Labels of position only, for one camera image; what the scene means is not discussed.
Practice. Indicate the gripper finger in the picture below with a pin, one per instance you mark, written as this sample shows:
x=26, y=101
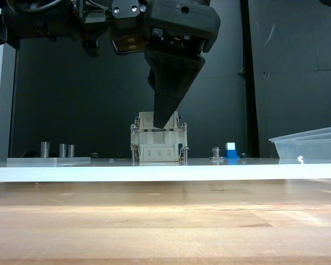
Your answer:
x=171, y=82

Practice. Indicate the grey connector base socket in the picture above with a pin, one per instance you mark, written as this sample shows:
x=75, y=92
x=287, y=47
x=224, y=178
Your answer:
x=160, y=154

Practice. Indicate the small silver socket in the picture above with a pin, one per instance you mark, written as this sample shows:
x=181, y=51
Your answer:
x=216, y=153

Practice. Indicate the white mounting board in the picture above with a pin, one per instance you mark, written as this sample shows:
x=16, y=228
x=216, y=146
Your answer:
x=165, y=172

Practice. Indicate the black board screw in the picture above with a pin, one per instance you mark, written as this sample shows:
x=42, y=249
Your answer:
x=242, y=155
x=95, y=155

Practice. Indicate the grey metal plate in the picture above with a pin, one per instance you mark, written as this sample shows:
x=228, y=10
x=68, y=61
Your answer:
x=44, y=161

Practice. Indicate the clear plastic tub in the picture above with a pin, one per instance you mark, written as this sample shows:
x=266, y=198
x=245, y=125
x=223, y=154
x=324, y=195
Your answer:
x=306, y=149

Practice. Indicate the black wall pillar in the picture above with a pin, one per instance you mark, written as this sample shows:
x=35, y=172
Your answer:
x=252, y=82

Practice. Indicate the silver metal post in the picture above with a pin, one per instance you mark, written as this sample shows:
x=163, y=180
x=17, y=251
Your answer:
x=71, y=151
x=45, y=150
x=62, y=151

